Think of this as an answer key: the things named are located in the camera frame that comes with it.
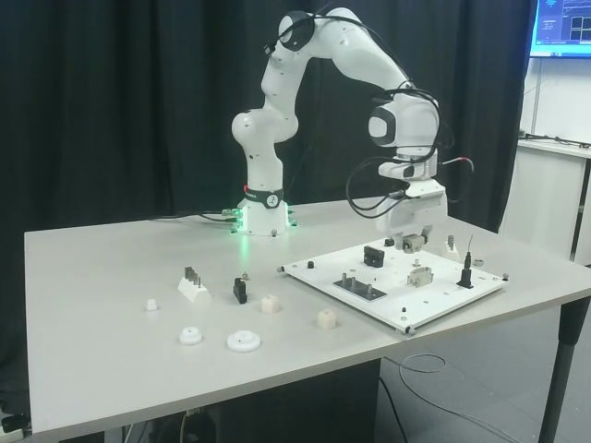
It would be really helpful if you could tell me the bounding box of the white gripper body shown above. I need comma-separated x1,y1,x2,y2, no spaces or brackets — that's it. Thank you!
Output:
374,189,449,235

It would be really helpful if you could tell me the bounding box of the grey metal waterproof plug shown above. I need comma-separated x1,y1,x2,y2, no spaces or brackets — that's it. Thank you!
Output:
400,233,425,254

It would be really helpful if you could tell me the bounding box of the black USB plug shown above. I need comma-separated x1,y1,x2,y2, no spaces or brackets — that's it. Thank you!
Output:
460,233,476,279

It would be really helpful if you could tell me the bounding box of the white task board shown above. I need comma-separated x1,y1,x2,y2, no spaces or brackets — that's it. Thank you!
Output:
276,239,509,334

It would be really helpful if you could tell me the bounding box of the small white plug holder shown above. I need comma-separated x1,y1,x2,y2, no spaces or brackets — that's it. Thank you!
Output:
260,294,284,316
316,307,339,330

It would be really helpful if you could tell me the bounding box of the white cabinet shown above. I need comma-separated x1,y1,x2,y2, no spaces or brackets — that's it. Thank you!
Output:
500,138,591,268

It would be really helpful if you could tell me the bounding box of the black D-SUB plug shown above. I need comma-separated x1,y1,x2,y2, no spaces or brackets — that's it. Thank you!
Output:
232,275,249,306

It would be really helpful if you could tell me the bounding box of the black table leg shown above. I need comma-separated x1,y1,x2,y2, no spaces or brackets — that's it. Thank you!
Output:
537,299,581,443

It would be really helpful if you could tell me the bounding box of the white large gear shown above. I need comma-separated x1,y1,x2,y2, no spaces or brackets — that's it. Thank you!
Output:
225,330,263,354

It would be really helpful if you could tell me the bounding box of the black box under table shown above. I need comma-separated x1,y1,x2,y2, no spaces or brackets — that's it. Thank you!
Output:
202,357,384,443

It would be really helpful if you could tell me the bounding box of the white square peg holder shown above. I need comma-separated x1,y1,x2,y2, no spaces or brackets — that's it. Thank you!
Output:
176,276,214,305

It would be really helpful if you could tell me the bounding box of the white medium gear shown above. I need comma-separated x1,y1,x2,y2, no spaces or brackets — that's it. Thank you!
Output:
177,325,204,346

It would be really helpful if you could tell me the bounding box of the blue screen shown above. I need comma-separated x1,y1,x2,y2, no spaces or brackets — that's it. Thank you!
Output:
527,0,591,60

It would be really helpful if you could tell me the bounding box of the black curtain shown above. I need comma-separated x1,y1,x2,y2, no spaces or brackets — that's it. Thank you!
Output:
0,0,539,419

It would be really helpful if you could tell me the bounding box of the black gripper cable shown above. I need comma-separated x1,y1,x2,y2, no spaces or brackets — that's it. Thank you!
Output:
345,155,410,219

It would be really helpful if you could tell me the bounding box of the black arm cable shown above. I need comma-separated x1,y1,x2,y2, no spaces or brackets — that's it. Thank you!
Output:
261,0,452,161

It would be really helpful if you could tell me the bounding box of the grey floor cable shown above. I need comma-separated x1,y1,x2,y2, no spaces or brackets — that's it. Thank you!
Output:
397,352,591,443

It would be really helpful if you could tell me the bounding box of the black base cable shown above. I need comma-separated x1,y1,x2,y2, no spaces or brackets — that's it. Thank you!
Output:
154,209,242,223

